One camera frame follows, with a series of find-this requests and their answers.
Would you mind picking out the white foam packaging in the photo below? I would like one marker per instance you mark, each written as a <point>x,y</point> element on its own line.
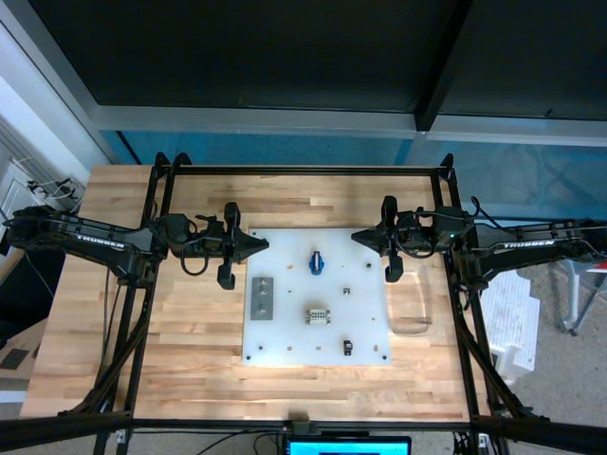
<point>514,322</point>

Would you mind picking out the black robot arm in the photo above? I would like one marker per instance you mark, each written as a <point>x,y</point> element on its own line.
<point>95,234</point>
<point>521,244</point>

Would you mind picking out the white task board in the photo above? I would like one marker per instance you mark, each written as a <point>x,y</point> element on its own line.
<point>284,322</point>

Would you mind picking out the black wall post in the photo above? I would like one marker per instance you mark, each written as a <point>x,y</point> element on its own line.
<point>443,66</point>

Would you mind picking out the clear plastic tub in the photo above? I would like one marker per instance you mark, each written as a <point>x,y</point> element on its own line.
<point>411,328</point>

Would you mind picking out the blue round plug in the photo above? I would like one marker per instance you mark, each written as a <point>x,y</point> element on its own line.
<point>315,265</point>

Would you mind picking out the black table level camera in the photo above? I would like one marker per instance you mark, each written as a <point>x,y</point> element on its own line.
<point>299,422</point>

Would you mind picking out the beige HAN10E connector insert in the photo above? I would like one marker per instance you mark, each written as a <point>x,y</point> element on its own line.
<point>317,316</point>

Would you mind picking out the grey metal chair frame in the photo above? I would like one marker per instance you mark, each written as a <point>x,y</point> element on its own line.
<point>572,303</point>

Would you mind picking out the grey metal plate with pins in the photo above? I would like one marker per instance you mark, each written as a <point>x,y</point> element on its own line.
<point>261,297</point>

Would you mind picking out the screen with blue edge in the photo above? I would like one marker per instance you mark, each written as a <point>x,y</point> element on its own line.
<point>346,448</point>

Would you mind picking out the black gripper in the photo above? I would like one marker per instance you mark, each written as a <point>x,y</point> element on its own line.
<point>415,234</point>
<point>211,242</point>

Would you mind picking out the black connector housing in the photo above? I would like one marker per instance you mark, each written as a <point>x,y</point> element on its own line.
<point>347,347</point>

